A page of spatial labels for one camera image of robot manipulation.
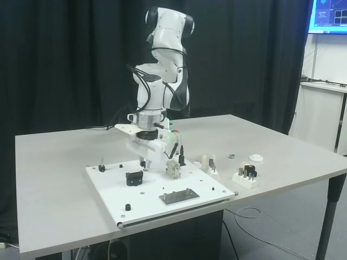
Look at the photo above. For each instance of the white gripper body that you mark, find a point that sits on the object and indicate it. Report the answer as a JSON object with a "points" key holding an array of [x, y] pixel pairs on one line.
{"points": [[149, 151]]}

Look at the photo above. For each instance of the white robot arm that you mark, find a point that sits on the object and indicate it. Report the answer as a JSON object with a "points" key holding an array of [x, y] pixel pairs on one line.
{"points": [[162, 35]]}

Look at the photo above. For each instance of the small black plug with pin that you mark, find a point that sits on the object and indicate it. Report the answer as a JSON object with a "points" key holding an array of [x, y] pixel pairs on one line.
{"points": [[101, 168]]}

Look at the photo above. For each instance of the white task board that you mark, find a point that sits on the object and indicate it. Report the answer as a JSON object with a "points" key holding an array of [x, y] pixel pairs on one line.
{"points": [[108, 189]]}

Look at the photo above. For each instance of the cream plastic block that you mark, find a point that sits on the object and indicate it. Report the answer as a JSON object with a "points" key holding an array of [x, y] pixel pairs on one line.
{"points": [[202, 158]]}

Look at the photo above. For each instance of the white small gear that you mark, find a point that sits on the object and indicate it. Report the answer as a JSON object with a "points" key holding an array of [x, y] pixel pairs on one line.
{"points": [[212, 156]]}

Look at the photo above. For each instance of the white peg holder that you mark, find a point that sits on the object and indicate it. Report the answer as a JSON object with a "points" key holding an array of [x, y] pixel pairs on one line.
{"points": [[212, 174], [244, 182]]}

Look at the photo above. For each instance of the black box under table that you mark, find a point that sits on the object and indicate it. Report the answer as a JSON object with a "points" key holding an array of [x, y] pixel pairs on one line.
{"points": [[176, 238]]}

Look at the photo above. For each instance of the black D-SUB plug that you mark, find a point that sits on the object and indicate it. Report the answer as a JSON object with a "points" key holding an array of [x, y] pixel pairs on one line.
{"points": [[250, 168]]}

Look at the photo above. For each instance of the white large gear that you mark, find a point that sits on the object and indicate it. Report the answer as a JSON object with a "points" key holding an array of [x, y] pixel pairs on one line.
{"points": [[256, 158]]}

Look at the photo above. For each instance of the black curtain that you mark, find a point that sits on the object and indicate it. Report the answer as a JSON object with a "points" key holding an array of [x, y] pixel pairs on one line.
{"points": [[54, 54]]}

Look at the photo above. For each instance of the white power strip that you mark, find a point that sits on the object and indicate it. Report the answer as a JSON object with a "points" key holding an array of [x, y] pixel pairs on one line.
{"points": [[2, 245]]}

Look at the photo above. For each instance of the white cabinet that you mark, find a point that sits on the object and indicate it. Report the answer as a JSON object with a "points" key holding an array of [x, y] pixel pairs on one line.
{"points": [[317, 113]]}

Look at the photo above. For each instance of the dark table leg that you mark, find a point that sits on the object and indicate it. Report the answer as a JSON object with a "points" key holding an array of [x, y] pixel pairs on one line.
{"points": [[330, 205]]}

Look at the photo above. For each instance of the blue screen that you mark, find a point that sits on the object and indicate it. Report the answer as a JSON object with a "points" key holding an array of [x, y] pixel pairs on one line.
{"points": [[328, 16]]}

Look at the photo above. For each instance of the flat white mount plate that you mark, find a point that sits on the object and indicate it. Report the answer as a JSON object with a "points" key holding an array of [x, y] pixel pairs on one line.
{"points": [[127, 129]]}

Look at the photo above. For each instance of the small white camera box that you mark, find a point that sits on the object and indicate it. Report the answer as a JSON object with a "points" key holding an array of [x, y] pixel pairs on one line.
{"points": [[131, 117]]}

